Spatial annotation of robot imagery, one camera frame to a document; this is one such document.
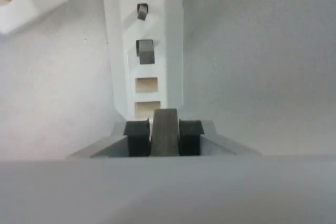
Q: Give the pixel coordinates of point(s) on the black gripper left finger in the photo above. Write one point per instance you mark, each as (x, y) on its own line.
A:
(136, 134)

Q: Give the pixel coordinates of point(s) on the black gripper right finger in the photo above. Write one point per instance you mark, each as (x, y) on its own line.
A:
(190, 134)

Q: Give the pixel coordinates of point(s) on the large metal square peg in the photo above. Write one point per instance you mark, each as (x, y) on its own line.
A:
(165, 132)

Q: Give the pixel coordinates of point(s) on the medium metal square peg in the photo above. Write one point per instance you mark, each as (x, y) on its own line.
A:
(146, 52)

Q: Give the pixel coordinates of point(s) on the white square peg holder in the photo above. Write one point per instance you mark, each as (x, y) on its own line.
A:
(168, 51)

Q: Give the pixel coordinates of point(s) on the small metal square peg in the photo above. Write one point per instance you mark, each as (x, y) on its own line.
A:
(142, 12)

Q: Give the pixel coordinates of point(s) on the white round peg holder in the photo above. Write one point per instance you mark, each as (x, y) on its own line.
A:
(39, 1)

